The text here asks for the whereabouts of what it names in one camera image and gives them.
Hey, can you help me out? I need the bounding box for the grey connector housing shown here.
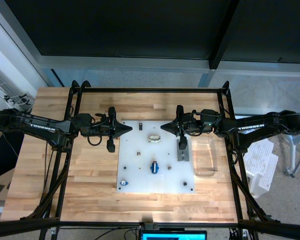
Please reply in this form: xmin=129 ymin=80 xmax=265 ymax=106
xmin=147 ymin=134 xmax=162 ymax=145

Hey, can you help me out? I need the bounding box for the grey metal stand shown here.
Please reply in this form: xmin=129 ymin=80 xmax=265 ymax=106
xmin=279 ymin=129 xmax=300 ymax=178

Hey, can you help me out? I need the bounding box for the blue round clamp mount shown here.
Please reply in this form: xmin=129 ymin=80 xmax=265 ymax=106
xmin=149 ymin=161 xmax=161 ymax=175

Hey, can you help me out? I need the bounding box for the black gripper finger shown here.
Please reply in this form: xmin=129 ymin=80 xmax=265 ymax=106
xmin=114 ymin=120 xmax=133 ymax=129
xmin=160 ymin=117 xmax=179 ymax=128
xmin=160 ymin=126 xmax=179 ymax=138
xmin=114 ymin=128 xmax=133 ymax=138

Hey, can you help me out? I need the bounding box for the white board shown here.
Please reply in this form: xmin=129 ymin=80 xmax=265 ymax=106
xmin=115 ymin=120 xmax=196 ymax=194

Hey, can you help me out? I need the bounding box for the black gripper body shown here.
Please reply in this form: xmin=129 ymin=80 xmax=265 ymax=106
xmin=99 ymin=106 xmax=117 ymax=153
xmin=176 ymin=105 xmax=200 ymax=151

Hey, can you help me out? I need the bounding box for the power strip with plugs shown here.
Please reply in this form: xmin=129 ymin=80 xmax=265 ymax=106
xmin=2 ymin=93 xmax=33 ymax=107

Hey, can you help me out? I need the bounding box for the black metal frame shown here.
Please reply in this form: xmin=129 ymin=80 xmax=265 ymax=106
xmin=0 ymin=79 xmax=300 ymax=240

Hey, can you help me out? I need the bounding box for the cardboard box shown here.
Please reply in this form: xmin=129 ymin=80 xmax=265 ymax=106
xmin=0 ymin=167 xmax=16 ymax=207

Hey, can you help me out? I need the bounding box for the grey aluminium block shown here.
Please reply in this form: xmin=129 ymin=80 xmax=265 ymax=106
xmin=176 ymin=139 xmax=190 ymax=163

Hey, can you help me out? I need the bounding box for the laptop screen with blue edge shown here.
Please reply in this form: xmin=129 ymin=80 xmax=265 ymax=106
xmin=139 ymin=229 xmax=208 ymax=240

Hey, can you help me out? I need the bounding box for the clear plastic tub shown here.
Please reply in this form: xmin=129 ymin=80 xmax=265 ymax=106
xmin=191 ymin=136 xmax=220 ymax=178

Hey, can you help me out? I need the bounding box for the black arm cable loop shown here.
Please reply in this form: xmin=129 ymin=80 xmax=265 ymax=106
xmin=87 ymin=133 xmax=103 ymax=146

